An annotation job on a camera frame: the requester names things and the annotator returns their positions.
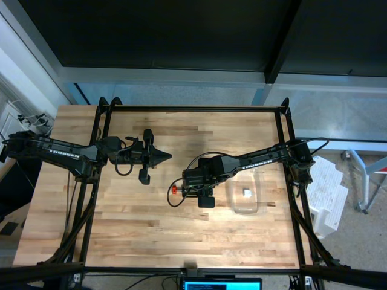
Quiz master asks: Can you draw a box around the black and white cable bundle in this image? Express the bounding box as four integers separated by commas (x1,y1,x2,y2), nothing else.
13,101,52,134

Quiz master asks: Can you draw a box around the clear plastic tub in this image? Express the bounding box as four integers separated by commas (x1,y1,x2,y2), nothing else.
226,168,264,216

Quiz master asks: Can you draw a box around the screen with blue edge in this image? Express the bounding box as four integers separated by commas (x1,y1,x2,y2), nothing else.
180,277,263,290

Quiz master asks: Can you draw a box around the grey metal stand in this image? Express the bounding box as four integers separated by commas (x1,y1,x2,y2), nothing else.
341,147,387,215

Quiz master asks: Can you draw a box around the black clamp with orange knob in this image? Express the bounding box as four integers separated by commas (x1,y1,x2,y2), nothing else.
171,185,200,199

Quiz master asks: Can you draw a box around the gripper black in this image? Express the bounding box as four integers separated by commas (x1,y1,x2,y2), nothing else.
119,129,172,185
182,156,219,209

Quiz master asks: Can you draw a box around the large black case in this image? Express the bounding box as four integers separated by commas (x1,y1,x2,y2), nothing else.
0,159,42,218

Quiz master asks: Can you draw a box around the white plastic step stool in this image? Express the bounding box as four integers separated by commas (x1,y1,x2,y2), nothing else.
307,156,352,240

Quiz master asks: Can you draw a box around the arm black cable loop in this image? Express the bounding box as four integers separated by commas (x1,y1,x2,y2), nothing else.
166,152,220,208
114,161,134,177

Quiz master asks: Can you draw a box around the black metal frame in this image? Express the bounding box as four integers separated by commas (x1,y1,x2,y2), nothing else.
0,96,387,290

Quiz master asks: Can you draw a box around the arm thin shoulder cable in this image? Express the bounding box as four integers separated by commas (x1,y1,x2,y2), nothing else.
294,138,330,158

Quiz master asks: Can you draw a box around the brown cardboard box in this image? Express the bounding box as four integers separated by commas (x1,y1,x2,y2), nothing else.
0,202,31,257

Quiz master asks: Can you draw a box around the small black camera box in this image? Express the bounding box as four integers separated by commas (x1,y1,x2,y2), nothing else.
181,262,202,277

